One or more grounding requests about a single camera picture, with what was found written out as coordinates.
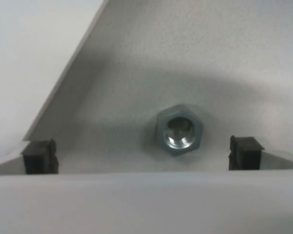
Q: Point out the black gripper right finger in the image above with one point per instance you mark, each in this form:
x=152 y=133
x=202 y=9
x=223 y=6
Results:
x=246 y=156

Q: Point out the white task board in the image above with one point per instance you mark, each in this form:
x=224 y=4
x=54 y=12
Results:
x=27 y=61

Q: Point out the metal hex nut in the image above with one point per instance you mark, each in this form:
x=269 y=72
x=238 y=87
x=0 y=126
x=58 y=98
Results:
x=161 y=126

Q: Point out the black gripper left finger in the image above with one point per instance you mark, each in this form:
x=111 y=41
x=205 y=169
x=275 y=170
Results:
x=39 y=158

